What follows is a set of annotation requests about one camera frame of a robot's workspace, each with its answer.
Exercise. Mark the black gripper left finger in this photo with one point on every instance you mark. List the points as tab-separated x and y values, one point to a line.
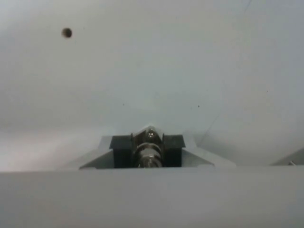
121	152

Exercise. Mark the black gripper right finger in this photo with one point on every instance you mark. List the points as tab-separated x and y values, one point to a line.
173	152

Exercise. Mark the metal BNC plug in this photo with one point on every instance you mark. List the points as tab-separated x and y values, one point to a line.
149	154

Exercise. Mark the white task board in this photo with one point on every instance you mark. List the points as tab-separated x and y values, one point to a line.
152	71

